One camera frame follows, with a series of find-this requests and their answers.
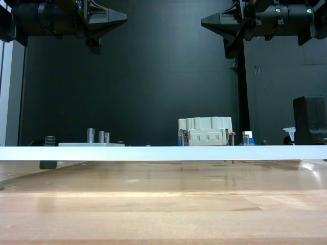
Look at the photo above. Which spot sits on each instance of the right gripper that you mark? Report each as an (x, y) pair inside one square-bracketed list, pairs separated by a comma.
[(246, 23)]

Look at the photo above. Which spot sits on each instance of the blue socket block white top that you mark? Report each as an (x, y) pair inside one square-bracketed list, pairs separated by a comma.
[(248, 139)]

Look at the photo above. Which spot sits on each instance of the black block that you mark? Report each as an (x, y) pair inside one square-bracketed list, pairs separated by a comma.
[(310, 120)]

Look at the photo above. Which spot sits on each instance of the black frame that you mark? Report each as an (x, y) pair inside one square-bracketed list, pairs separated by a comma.
[(242, 102)]

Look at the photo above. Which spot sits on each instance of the beige many-pin connector base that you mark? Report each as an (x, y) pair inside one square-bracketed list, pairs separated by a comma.
[(207, 137)]

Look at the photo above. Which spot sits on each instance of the medium steel peg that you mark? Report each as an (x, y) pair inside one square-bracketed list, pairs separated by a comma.
[(101, 137)]

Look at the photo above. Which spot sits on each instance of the grey metal plate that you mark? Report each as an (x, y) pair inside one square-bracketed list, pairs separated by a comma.
[(89, 144)]

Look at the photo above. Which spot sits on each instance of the tall steel peg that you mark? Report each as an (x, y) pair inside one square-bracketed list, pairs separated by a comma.
[(90, 135)]

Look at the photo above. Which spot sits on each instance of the white task board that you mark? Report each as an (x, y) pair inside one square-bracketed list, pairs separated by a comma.
[(153, 153)]

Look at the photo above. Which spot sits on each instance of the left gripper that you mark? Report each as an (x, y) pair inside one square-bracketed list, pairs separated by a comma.
[(84, 23)]

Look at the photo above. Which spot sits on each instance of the beige connector top half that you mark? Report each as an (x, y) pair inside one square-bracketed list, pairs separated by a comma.
[(204, 123)]

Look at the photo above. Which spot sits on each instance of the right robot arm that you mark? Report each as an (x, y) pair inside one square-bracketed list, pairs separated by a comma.
[(288, 18)]

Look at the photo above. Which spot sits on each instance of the short steel peg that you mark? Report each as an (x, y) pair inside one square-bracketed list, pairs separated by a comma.
[(107, 137)]

